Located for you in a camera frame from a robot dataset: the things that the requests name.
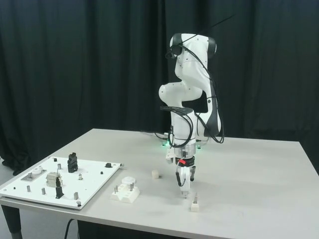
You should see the thin black rod red tag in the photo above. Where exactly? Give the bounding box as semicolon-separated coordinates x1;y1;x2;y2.
174;159;187;187

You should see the long black arm cable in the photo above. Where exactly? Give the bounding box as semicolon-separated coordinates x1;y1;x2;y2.
165;21;225;145

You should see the black curtain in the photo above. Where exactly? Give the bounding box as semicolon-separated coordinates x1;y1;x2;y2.
0;0;319;176

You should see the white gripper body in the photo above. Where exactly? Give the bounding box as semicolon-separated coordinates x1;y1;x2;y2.
175;165;191;193

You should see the black plug with grey cable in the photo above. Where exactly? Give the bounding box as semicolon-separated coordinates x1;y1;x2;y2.
54;168;64;199

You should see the white peg holder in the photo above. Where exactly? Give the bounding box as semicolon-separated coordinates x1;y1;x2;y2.
110;189;126;201
119;183;141;204

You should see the white task board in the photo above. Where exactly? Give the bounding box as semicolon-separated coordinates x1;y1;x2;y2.
0;156;125;211

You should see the black D-SUB plug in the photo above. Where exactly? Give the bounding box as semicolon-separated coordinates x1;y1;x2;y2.
67;152;79;173

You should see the beige waterproof plug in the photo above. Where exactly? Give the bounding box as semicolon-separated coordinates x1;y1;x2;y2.
45;171;61;186

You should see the black looped wrist cable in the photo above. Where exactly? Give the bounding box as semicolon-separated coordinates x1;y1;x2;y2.
160;105;200;148

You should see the dark grey table leg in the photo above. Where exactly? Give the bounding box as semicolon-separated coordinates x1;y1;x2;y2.
0;205;21;239

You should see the black floor cable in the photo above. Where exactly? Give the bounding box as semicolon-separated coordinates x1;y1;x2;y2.
65;218;81;239

